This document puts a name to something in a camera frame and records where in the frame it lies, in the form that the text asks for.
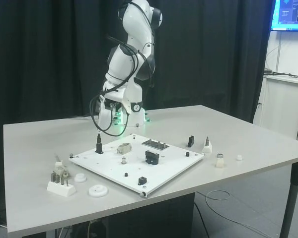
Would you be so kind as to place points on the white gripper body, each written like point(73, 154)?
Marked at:
point(106, 119)

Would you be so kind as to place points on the grey waterproof plug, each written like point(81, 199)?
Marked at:
point(62, 171)

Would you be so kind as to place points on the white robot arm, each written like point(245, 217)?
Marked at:
point(136, 24)

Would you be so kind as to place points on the black Ethernet plug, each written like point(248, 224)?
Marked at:
point(98, 142)

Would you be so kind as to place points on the grey USB plug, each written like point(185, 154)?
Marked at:
point(57, 158)

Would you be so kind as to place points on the white medium gear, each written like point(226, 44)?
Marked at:
point(80, 179)

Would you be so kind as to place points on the small white plug holder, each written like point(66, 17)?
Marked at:
point(59, 167)

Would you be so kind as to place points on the white large gear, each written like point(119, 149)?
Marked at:
point(98, 192)

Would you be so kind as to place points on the small metal square peg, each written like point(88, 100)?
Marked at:
point(67, 182)

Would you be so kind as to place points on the medium metal square peg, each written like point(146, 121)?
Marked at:
point(62, 180)

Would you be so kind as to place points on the white task board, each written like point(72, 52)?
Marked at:
point(164, 168)

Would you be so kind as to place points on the black curtain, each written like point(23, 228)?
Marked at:
point(52, 62)

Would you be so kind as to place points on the large metal square peg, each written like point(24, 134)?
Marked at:
point(52, 178)

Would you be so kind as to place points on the white square peg holder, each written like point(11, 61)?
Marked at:
point(60, 191)

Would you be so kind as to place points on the black D-SUB plug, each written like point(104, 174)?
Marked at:
point(190, 141)

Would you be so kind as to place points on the large metal round peg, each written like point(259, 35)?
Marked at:
point(207, 143)

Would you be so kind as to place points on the white round peg holder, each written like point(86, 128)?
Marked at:
point(206, 149)

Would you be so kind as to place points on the white round bolt holder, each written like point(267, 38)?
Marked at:
point(220, 162)

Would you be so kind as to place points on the white small gear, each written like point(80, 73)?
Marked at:
point(239, 158)

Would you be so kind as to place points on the white cabinet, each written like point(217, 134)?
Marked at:
point(280, 106)

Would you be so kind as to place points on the dark grey table leg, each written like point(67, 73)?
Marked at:
point(294, 193)

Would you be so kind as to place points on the blue screen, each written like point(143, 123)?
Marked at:
point(290, 15)

